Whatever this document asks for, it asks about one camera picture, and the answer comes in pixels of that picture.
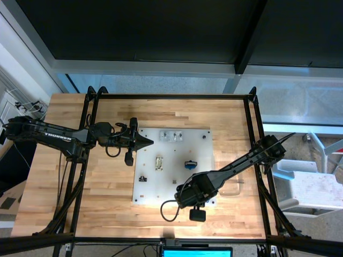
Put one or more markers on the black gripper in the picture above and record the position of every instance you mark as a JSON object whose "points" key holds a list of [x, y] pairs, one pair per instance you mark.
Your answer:
{"points": [[132, 139], [193, 199]]}

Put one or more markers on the beige connector housing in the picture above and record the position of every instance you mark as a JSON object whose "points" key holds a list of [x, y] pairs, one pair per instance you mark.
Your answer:
{"points": [[159, 163]]}

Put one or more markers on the aluminium bar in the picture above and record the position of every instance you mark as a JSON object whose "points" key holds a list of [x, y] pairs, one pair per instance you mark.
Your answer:
{"points": [[170, 139]]}

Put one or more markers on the white board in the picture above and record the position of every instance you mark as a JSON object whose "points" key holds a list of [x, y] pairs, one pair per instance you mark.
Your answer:
{"points": [[160, 192]]}

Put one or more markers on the clear plastic tub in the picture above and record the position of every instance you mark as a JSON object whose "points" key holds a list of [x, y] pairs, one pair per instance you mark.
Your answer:
{"points": [[230, 188]]}

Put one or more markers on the blue lit screen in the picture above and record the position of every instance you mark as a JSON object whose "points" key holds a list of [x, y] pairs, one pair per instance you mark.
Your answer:
{"points": [[195, 253]]}

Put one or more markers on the white step stool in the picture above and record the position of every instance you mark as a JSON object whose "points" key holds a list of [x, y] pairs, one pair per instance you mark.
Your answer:
{"points": [[316, 187]]}

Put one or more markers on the cardboard box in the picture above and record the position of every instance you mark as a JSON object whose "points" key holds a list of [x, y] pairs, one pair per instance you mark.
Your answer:
{"points": [[10, 198]]}

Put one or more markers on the blue mount with black connector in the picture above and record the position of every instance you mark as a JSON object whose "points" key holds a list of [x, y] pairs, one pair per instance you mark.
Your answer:
{"points": [[190, 164]]}

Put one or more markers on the black table-level camera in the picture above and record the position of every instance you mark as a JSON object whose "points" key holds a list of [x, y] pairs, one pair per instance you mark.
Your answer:
{"points": [[170, 241]]}

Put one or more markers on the black metal frame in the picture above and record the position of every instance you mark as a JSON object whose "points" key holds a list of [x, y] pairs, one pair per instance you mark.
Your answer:
{"points": [[171, 96]]}

